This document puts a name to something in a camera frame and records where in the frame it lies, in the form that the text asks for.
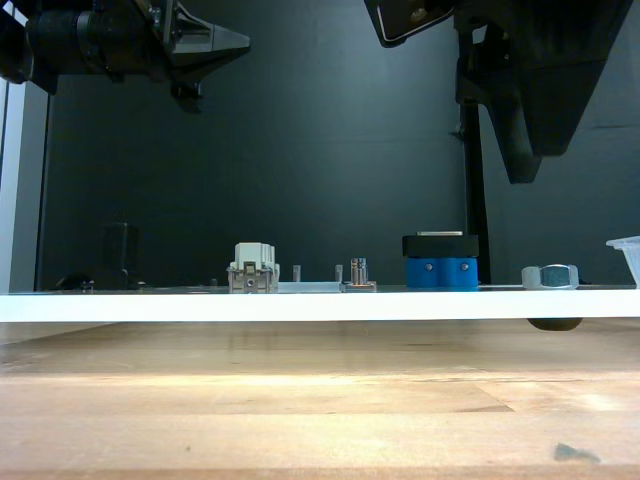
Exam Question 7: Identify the beige connector housing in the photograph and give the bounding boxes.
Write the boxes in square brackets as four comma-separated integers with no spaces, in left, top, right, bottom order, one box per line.
[226,242,280,295]

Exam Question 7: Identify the black connector socket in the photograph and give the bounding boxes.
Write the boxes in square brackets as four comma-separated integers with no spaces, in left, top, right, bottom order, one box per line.
[88,222,146,291]

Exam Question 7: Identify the blue and black connector housing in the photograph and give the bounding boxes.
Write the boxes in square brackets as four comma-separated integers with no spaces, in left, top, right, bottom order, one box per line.
[402,229,481,291]

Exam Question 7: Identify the black vertical post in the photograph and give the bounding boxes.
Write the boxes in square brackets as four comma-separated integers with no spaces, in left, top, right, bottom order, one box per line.
[449,102,494,286]

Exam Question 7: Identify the white board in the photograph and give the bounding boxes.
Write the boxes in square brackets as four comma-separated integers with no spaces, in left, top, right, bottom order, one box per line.
[0,285,640,324]

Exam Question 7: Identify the small metal round connector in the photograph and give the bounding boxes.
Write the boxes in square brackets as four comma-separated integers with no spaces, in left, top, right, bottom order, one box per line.
[341,256,377,295]

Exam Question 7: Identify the white terminal bar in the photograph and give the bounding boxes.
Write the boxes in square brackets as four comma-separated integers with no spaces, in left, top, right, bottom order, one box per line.
[277,280,346,294]

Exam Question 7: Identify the clear plastic tub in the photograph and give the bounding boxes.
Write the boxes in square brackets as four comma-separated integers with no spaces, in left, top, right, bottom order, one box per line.
[605,235,640,290]

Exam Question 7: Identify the silver M12 hex nut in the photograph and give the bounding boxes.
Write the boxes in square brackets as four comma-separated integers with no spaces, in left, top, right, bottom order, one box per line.
[520,262,580,291]

